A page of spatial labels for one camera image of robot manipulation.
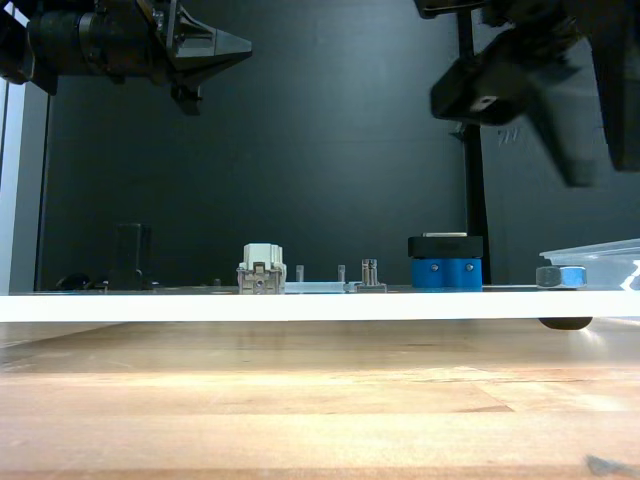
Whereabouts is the steel M12 hex nut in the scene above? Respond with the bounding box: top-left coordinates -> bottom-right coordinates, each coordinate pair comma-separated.
535,265 -> 588,291

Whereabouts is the black vertical column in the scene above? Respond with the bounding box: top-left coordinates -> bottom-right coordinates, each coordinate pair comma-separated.
457,9 -> 494,289

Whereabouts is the clear plastic tub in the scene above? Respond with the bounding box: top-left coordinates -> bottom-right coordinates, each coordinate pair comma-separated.
538,238 -> 640,291

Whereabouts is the black rubber board foot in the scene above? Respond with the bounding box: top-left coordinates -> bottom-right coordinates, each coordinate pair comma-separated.
537,316 -> 594,332

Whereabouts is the blue and black socket block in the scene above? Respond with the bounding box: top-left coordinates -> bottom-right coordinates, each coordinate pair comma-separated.
407,231 -> 485,293

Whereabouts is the black clamp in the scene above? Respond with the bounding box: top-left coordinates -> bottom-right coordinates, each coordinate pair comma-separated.
106,222 -> 154,292

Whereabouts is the beige connector housing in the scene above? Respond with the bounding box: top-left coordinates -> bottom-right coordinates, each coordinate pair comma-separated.
235,242 -> 288,296

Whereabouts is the small silver stud connector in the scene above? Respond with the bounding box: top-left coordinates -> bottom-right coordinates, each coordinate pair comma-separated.
355,257 -> 388,295

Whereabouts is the aluminium bar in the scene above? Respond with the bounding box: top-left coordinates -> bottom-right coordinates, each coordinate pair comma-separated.
284,280 -> 357,295

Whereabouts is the white plastic board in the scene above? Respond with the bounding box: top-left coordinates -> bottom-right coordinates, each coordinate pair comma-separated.
0,283 -> 640,324

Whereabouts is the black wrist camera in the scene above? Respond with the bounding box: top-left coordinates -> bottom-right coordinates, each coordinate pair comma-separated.
429,43 -> 534,127

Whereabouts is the grey aluminium partition frame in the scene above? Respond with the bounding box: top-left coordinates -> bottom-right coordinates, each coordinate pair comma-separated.
0,74 -> 51,294

